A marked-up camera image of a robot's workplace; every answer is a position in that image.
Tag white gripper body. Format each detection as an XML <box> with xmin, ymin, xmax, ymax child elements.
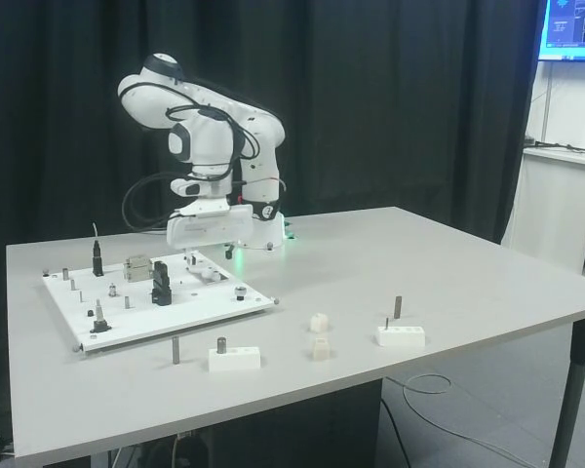
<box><xmin>165</xmin><ymin>203</ymin><xmax>254</xmax><ymax>251</ymax></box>

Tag grey floor cable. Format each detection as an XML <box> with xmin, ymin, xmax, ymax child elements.
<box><xmin>401</xmin><ymin>373</ymin><xmax>560</xmax><ymax>468</ymax></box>

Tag white task board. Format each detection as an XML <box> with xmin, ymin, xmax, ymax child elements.
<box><xmin>41</xmin><ymin>249</ymin><xmax>281</xmax><ymax>354</ymax></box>

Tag white round peg holder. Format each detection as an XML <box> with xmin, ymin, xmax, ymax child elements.
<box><xmin>207</xmin><ymin>345</ymin><xmax>264</xmax><ymax>374</ymax></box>

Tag white cabinet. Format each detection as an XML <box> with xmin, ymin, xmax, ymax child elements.
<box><xmin>504</xmin><ymin>145</ymin><xmax>585</xmax><ymax>283</ymax></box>

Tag black cable on cabinet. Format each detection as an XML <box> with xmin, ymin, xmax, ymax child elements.
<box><xmin>525</xmin><ymin>139</ymin><xmax>585</xmax><ymax>159</ymax></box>

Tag black box under table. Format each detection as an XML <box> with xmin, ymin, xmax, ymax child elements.
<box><xmin>194</xmin><ymin>377</ymin><xmax>384</xmax><ymax>468</ymax></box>

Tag blue screen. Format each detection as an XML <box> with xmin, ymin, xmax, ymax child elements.
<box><xmin>537</xmin><ymin>0</ymin><xmax>585</xmax><ymax>63</ymax></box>

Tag black Ethernet plug with cable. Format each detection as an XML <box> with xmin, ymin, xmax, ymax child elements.
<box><xmin>91</xmin><ymin>221</ymin><xmax>104</xmax><ymax>279</ymax></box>

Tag black curtains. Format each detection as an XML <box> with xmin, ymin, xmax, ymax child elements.
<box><xmin>0</xmin><ymin>0</ymin><xmax>552</xmax><ymax>440</ymax></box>

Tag white square peg holder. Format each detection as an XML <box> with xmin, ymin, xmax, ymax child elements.
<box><xmin>373</xmin><ymin>325</ymin><xmax>428</xmax><ymax>349</ymax></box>

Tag dark grey table leg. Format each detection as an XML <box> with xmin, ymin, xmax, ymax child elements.
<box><xmin>548</xmin><ymin>311</ymin><xmax>585</xmax><ymax>468</ymax></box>

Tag black waterproof plug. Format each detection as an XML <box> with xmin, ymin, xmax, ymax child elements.
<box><xmin>91</xmin><ymin>299</ymin><xmax>110</xmax><ymax>335</ymax></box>

